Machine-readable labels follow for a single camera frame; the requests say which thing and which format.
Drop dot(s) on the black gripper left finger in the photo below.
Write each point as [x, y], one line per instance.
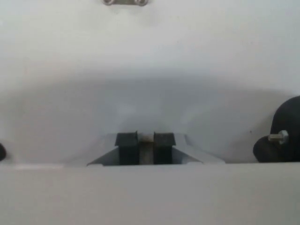
[126, 150]

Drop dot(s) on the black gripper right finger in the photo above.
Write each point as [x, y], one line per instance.
[164, 150]

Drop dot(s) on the white task board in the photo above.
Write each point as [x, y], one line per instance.
[150, 47]

